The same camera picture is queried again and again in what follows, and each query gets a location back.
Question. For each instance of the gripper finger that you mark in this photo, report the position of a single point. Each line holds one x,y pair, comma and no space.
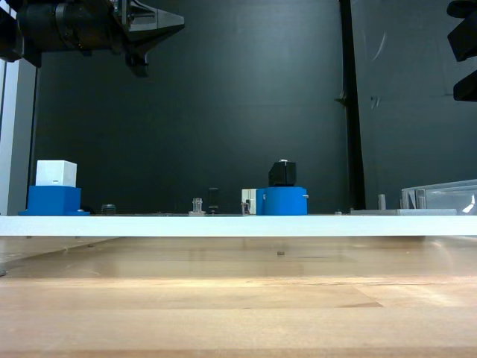
145,39
169,20

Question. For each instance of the white taskboard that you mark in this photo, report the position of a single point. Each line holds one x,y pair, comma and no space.
238,225

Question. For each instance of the clear plastic tub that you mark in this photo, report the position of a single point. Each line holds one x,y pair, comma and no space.
447,197

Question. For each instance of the white cube block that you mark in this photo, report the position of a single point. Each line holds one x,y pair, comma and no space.
56,173

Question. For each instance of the black ribbed knob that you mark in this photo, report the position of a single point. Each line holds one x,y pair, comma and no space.
109,209

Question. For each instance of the beige connector housing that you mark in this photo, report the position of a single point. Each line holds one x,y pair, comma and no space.
249,197

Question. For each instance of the black clamp with silver screw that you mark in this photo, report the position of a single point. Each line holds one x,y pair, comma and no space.
281,175

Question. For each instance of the blue round holder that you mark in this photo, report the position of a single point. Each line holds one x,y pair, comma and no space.
283,203

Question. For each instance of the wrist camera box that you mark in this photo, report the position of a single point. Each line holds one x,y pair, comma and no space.
466,37

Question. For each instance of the blue square mount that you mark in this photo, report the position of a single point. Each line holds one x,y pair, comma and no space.
52,201

